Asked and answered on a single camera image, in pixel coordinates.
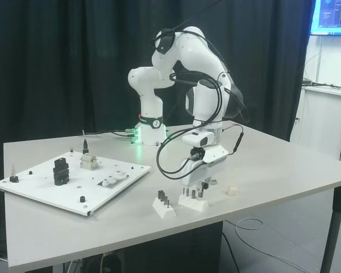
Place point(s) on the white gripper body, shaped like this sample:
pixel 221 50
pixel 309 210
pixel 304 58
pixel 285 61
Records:
pixel 191 173

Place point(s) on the thick metal round peg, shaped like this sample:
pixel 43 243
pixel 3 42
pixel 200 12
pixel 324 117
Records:
pixel 200 194

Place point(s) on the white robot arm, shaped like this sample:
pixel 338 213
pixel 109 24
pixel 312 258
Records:
pixel 147 94

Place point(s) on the white round peg holder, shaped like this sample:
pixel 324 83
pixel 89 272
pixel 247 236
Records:
pixel 191 203

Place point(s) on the thick metal square peg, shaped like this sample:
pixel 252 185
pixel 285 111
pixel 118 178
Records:
pixel 160 195

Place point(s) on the white square peg holder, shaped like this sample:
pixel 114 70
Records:
pixel 163 211

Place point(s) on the small white holder block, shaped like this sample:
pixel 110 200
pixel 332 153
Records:
pixel 232 190

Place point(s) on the white mounting plate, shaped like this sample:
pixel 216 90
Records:
pixel 215 155

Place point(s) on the white large gear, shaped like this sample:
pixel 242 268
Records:
pixel 119 174

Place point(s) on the white medium gear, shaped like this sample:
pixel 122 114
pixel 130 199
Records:
pixel 112 180

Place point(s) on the white small gear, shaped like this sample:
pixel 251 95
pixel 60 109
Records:
pixel 105 183

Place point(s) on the black waterproof plug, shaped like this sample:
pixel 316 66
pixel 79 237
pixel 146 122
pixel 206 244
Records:
pixel 85 145

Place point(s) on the small metal bolt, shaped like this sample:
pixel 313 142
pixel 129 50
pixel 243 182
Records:
pixel 71 149

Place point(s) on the black D-SUB plug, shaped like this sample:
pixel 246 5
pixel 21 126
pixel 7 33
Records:
pixel 60 172

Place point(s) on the white cabinet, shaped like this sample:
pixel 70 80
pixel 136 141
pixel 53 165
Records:
pixel 321 119

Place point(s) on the black table leg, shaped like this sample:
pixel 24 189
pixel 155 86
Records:
pixel 334 227

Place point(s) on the white task board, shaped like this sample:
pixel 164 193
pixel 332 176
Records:
pixel 39 187

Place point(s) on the clear Ethernet plug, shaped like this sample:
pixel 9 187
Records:
pixel 13 170

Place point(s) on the black curtain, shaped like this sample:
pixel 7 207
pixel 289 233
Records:
pixel 45 57

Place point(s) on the blue screen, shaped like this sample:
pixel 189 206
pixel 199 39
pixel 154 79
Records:
pixel 331 17

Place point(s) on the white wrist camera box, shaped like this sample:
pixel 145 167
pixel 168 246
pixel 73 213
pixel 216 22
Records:
pixel 197 139

